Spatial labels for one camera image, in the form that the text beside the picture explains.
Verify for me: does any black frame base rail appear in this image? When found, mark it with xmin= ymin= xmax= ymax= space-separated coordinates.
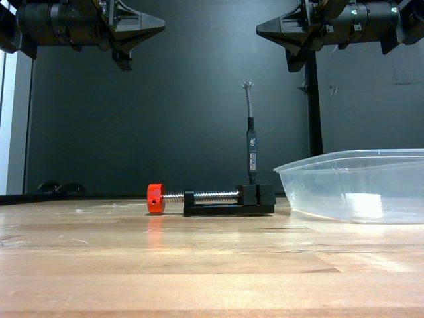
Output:
xmin=0 ymin=193 xmax=148 ymax=207

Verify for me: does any clear plastic container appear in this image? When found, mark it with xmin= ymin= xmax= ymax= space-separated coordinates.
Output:
xmin=273 ymin=148 xmax=424 ymax=225

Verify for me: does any black upright frame post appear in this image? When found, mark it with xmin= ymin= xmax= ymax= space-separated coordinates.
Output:
xmin=297 ymin=44 xmax=324 ymax=157

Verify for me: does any black vise with orange knob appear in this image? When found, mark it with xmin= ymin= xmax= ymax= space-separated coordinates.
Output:
xmin=146 ymin=183 xmax=276 ymax=218

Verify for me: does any dark rounded object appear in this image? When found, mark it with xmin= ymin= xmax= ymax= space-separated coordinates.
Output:
xmin=36 ymin=181 xmax=60 ymax=193
xmin=56 ymin=182 xmax=87 ymax=194

